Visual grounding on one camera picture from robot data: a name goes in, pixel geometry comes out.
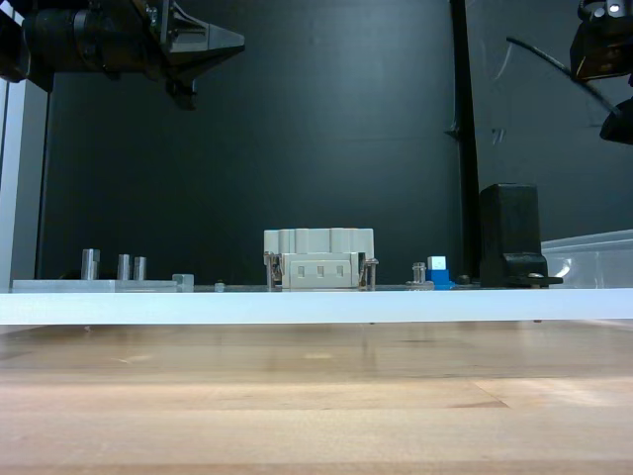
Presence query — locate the black USB hub holder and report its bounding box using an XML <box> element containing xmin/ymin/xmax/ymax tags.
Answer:
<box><xmin>478</xmin><ymin>182</ymin><xmax>564</xmax><ymax>289</ymax></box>

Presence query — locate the beige multi-pin connector housing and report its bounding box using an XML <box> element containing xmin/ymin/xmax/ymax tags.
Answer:
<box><xmin>262</xmin><ymin>227</ymin><xmax>381</xmax><ymax>292</ymax></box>

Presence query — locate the clear plastic tub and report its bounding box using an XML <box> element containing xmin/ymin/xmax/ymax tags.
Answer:
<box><xmin>540</xmin><ymin>228</ymin><xmax>633</xmax><ymax>289</ymax></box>

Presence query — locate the grey metal plate with pegs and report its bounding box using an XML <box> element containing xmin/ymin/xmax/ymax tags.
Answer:
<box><xmin>12</xmin><ymin>248</ymin><xmax>179</xmax><ymax>294</ymax></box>

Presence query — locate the white mounting board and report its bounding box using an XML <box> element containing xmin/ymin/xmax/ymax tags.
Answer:
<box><xmin>0</xmin><ymin>284</ymin><xmax>633</xmax><ymax>327</ymax></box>

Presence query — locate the small blue holder white block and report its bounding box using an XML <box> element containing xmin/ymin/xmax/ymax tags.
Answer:
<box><xmin>425</xmin><ymin>255</ymin><xmax>456</xmax><ymax>290</ymax></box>

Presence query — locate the small metal standoff bolt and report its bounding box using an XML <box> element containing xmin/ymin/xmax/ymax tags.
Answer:
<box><xmin>406</xmin><ymin>261</ymin><xmax>434</xmax><ymax>288</ymax></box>

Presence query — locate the black vertical post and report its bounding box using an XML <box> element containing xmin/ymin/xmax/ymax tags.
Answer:
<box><xmin>447</xmin><ymin>0</ymin><xmax>481</xmax><ymax>287</ymax></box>

